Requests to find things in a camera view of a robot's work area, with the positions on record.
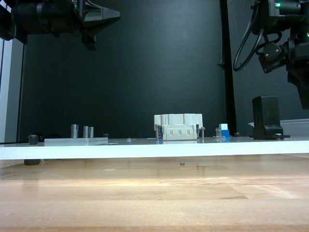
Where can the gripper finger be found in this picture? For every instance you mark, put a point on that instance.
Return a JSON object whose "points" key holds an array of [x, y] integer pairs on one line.
{"points": [[303, 95], [94, 26], [106, 14]]}

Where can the blue bar holder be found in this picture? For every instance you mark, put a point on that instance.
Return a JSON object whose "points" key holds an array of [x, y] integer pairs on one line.
{"points": [[227, 134]]}

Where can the silver metal bar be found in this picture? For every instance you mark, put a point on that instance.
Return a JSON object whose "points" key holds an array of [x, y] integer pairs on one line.
{"points": [[223, 126]]}

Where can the white taskboard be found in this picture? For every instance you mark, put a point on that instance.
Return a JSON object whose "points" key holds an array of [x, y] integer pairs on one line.
{"points": [[154, 151]]}

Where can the black plastic clamp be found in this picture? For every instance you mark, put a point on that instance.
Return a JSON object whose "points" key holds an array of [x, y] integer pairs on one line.
{"points": [[265, 116]]}

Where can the black board screw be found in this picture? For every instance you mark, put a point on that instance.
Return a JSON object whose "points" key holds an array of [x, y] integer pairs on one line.
{"points": [[105, 134], [237, 133], [33, 140]]}

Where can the small silver metal fitting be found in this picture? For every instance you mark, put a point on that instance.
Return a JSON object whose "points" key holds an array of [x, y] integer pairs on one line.
{"points": [[218, 133]]}

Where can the silver metal peg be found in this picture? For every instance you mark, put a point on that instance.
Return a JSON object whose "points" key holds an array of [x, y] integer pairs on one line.
{"points": [[74, 131], [91, 132], [85, 132]]}

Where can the silver connector screw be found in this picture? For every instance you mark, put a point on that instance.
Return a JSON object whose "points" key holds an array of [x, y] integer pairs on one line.
{"points": [[202, 133], [158, 131]]}

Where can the grey metal plate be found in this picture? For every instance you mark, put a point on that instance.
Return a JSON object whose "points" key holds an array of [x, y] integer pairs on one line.
{"points": [[72, 141]]}

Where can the beige connector housing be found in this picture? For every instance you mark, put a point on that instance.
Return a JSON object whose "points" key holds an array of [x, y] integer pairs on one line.
{"points": [[178, 128]]}

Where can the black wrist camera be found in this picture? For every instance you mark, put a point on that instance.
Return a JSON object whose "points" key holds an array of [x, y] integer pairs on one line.
{"points": [[272, 61]]}

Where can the black metal frame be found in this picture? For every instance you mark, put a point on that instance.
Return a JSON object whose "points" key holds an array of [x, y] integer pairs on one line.
{"points": [[228, 72]]}

